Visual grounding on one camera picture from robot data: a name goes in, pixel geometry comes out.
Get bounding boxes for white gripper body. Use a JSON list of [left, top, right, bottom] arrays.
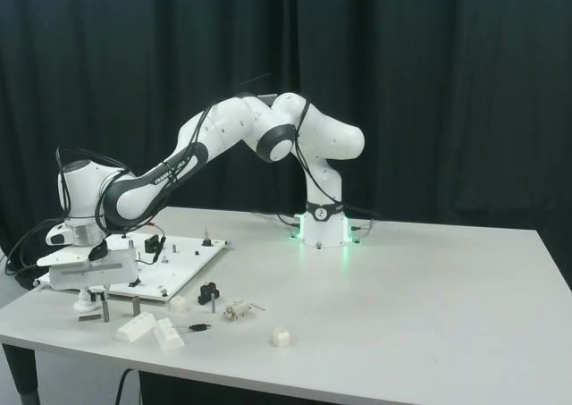
[[48, 249, 138, 292]]

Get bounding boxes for flat white wrist plate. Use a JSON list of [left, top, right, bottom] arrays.
[[36, 243, 97, 268]]

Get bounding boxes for long white peg holder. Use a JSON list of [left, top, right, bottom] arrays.
[[152, 317, 187, 350], [116, 313, 156, 344]]

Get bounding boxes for white task board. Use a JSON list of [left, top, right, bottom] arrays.
[[34, 229, 231, 301]]

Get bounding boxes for black D-SUB plug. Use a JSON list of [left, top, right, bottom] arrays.
[[196, 281, 223, 306]]

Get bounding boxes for black table leg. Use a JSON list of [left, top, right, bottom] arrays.
[[1, 342, 38, 405]]

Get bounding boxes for beige waterproof plug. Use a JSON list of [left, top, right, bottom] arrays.
[[221, 301, 252, 323]]

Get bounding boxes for black curtains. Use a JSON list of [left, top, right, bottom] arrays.
[[0, 0, 572, 290]]

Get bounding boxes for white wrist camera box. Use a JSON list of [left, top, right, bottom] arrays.
[[44, 224, 73, 248]]

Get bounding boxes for black cable under table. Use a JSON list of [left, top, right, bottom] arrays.
[[115, 367, 140, 405]]

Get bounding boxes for black base cable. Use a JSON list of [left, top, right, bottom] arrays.
[[248, 207, 306, 234], [347, 218, 386, 237]]

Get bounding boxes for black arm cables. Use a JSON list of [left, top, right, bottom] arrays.
[[4, 72, 343, 285]]

